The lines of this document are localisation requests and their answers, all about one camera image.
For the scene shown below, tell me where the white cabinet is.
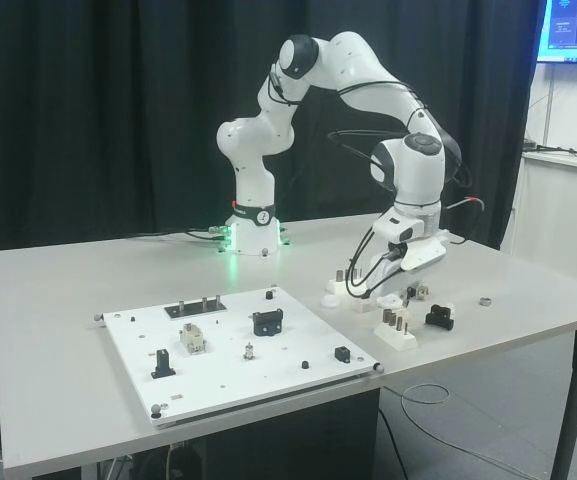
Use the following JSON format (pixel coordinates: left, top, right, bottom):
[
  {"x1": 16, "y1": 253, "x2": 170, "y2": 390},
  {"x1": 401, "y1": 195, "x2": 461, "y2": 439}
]
[{"x1": 510, "y1": 148, "x2": 577, "y2": 291}]

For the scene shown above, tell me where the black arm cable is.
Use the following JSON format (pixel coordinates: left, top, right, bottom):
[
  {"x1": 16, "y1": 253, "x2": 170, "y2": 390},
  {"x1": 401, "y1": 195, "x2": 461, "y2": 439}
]
[{"x1": 328, "y1": 79, "x2": 471, "y2": 199}]

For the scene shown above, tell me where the black D-SUB plug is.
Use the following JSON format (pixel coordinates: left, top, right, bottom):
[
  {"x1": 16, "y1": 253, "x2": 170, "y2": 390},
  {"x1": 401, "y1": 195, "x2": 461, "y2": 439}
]
[{"x1": 424, "y1": 302, "x2": 457, "y2": 332}]

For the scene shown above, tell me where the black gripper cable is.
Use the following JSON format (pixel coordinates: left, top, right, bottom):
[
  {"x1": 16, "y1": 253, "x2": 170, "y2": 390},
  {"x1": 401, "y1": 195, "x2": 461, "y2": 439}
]
[{"x1": 344, "y1": 223, "x2": 397, "y2": 301}]

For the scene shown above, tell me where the black base cable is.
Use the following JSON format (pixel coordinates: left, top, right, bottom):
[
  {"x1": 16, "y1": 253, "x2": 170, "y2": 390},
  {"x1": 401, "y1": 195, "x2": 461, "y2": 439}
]
[{"x1": 183, "y1": 227, "x2": 230, "y2": 247}]

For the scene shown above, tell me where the black curtain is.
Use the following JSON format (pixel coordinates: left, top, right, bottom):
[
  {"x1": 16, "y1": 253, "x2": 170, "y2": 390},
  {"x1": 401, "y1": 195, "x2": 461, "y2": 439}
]
[{"x1": 0, "y1": 0, "x2": 552, "y2": 251}]

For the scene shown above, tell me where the black cabinet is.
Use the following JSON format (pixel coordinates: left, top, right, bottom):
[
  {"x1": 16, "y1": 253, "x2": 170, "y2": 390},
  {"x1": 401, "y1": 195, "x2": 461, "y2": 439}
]
[{"x1": 187, "y1": 387, "x2": 382, "y2": 480}]

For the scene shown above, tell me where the white task board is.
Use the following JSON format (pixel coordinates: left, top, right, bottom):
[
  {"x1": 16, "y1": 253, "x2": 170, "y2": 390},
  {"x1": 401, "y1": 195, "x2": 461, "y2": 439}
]
[{"x1": 102, "y1": 285, "x2": 384, "y2": 430}]

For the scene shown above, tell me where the white peg holder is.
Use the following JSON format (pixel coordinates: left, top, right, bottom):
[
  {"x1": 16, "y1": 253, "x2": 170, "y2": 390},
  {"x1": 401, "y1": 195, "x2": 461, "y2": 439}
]
[
  {"x1": 373, "y1": 322, "x2": 418, "y2": 352},
  {"x1": 325, "y1": 277, "x2": 365, "y2": 297}
]

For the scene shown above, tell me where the blue screen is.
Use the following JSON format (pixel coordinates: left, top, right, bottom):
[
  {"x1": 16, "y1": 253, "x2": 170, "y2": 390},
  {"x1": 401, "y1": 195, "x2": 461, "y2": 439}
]
[{"x1": 536, "y1": 0, "x2": 577, "y2": 65}]

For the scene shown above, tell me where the black floor cable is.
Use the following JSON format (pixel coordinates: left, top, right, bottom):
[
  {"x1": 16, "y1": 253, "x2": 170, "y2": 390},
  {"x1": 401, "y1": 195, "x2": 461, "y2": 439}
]
[
  {"x1": 400, "y1": 382, "x2": 472, "y2": 480},
  {"x1": 378, "y1": 405, "x2": 405, "y2": 480}
]

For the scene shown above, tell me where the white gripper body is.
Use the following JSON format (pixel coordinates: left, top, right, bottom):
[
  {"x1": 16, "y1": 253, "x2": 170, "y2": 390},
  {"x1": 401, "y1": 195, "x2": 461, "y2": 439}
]
[{"x1": 353, "y1": 251, "x2": 420, "y2": 302}]

